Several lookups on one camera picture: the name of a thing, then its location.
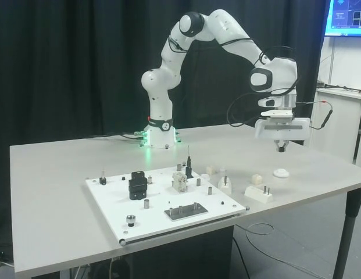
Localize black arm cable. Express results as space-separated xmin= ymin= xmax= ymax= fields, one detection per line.
xmin=167 ymin=34 xmax=299 ymax=128

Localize white cabinet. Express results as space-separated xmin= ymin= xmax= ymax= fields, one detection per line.
xmin=310 ymin=86 xmax=361 ymax=169

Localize white holder with square pegs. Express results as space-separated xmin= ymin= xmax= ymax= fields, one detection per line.
xmin=244 ymin=185 xmax=275 ymax=203

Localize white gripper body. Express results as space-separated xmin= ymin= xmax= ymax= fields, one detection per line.
xmin=253 ymin=117 xmax=311 ymax=140

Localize white large gear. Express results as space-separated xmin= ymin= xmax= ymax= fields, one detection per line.
xmin=272 ymin=167 xmax=291 ymax=178

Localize white task board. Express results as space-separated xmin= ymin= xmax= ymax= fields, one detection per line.
xmin=84 ymin=164 xmax=251 ymax=246

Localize dark grey table leg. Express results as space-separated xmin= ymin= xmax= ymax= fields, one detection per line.
xmin=344 ymin=190 xmax=361 ymax=279

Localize black D-SUB plug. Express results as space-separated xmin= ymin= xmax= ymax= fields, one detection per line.
xmin=128 ymin=171 xmax=148 ymax=202

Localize white holder with round peg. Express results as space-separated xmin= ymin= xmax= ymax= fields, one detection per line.
xmin=217 ymin=175 xmax=234 ymax=193

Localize grey floor cable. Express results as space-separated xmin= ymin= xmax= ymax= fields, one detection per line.
xmin=245 ymin=222 xmax=361 ymax=279

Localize blue screen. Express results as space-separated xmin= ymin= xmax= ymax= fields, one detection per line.
xmin=324 ymin=0 xmax=361 ymax=38

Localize black waterproof plug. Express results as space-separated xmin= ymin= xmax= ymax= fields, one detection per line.
xmin=184 ymin=146 xmax=195 ymax=179

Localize black foot cables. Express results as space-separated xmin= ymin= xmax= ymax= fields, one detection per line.
xmin=118 ymin=131 xmax=149 ymax=144

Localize thin black rod on wire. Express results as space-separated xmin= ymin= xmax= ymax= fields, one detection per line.
xmin=296 ymin=100 xmax=334 ymax=130

